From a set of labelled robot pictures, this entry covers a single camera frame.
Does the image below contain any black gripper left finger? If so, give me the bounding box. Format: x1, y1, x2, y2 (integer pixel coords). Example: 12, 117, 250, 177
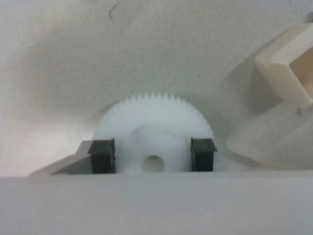
28, 138, 116, 176

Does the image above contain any cream cube holder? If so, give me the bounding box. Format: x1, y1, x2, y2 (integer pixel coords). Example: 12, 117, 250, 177
255, 23, 313, 111

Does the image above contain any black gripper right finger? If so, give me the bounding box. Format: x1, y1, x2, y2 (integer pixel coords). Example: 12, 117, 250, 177
190, 137, 267, 172

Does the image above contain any white large gear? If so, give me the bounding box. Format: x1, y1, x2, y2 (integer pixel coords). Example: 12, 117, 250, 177
93, 92, 216, 173

